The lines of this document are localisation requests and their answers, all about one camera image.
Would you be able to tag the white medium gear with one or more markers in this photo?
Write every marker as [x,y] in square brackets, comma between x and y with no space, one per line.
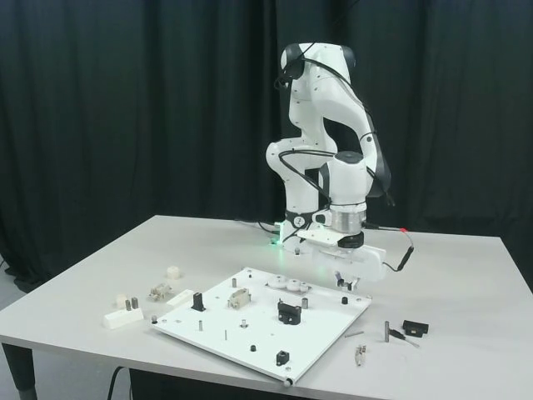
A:
[294,285]

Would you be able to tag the metal D-SUB plug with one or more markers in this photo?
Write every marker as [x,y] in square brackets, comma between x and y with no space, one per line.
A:
[158,291]

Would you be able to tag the metal square peg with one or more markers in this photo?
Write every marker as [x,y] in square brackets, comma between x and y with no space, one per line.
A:
[127,305]
[387,331]

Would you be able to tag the white peg holder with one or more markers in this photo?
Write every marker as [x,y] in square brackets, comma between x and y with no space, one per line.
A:
[121,320]

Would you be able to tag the black table leg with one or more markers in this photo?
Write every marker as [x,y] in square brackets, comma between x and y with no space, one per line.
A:
[18,371]

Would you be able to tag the white round holder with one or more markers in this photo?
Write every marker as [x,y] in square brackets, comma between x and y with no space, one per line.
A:
[120,301]

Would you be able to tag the white cube holder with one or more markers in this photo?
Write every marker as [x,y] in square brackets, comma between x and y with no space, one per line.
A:
[174,273]

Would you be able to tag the white task board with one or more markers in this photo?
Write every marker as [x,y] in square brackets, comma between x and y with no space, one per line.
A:
[250,333]

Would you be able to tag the black curtain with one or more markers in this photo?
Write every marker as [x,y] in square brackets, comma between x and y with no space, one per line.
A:
[125,104]

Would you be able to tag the white small gear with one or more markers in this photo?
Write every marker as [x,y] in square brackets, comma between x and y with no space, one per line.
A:
[306,287]

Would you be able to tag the black waterproof plug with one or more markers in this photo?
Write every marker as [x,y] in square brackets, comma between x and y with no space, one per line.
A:
[288,312]

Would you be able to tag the white large gear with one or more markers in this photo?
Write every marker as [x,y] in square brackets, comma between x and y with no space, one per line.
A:
[276,282]

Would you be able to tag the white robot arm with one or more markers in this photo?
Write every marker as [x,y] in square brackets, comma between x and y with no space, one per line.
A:
[308,121]

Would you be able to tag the black USB plug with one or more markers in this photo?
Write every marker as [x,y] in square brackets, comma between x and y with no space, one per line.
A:
[198,302]

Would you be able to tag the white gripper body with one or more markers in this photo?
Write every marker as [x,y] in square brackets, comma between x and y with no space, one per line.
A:
[366,260]

